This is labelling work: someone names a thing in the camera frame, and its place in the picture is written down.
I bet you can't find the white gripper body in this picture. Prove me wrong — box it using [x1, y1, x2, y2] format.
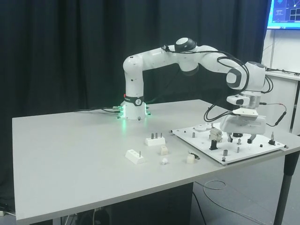
[220, 114, 267, 136]

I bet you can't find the white square peg holder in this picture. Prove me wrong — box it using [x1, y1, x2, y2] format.
[144, 136, 166, 147]

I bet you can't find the white round peg holder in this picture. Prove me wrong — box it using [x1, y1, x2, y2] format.
[125, 149, 146, 165]

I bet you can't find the white task board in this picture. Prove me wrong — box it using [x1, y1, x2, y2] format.
[169, 124, 289, 167]

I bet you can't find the white cabinet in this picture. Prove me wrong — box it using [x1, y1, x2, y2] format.
[264, 69, 300, 136]

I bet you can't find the black table leg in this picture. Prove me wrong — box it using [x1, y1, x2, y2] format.
[273, 150, 296, 225]

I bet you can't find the blue screen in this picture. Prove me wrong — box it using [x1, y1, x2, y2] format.
[266, 0, 300, 30]

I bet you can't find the black curtain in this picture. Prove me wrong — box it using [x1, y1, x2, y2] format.
[0, 0, 270, 211]

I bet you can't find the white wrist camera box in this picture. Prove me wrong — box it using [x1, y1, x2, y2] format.
[226, 94, 250, 106]

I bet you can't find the thin black rod on wire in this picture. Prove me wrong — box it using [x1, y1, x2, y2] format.
[264, 101, 288, 127]

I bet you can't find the grey floor cable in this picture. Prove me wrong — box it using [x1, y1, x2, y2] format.
[202, 180, 232, 225]

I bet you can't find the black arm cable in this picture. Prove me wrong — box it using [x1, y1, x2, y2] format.
[163, 44, 273, 123]

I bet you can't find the black base cable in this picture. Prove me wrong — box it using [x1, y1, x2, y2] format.
[77, 105, 124, 114]

